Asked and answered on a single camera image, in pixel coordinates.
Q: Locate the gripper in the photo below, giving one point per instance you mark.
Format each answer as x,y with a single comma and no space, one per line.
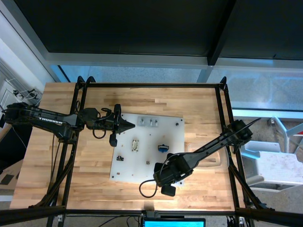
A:
168,190
111,124

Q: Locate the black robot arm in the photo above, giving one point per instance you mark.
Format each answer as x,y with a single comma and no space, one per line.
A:
50,120
208,146

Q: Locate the beige connector housing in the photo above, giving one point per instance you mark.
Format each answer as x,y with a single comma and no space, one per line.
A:
135,144

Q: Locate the blue laptop screen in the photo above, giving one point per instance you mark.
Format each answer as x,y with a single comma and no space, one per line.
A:
172,223

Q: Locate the blue connector holder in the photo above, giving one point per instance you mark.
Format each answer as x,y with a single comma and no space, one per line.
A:
163,151

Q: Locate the black D-sub connector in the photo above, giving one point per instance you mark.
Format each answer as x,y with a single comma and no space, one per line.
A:
163,147

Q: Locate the white board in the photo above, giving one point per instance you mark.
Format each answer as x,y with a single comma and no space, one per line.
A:
127,170

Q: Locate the clear plastic tub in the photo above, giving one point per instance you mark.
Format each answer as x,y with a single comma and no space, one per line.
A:
213,164

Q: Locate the cardboard box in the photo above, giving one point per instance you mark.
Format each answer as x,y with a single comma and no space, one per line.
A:
11,170

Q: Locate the black window mullion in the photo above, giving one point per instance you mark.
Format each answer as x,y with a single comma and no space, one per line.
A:
220,35

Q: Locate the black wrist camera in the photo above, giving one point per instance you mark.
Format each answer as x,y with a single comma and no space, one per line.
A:
159,172

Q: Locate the small black camera box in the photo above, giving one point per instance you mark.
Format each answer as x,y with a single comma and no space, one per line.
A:
151,214

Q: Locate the black table frame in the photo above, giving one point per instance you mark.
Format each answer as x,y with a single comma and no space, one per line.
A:
151,85

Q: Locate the grey window frame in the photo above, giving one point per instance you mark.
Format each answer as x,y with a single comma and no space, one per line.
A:
142,58

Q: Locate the grey metal chair frame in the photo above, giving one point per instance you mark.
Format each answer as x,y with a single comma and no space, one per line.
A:
280,127

